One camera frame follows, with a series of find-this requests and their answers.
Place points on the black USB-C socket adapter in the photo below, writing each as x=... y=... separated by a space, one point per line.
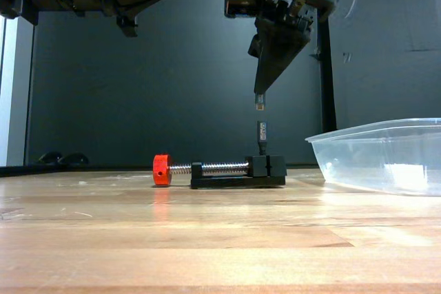
x=262 y=134

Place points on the clear plastic container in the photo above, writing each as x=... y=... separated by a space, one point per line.
x=379 y=156

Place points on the small white block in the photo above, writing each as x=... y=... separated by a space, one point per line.
x=406 y=177

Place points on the black metal frame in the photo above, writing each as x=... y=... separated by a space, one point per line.
x=327 y=101

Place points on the black clamp with orange knob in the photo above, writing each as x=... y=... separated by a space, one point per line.
x=237 y=177

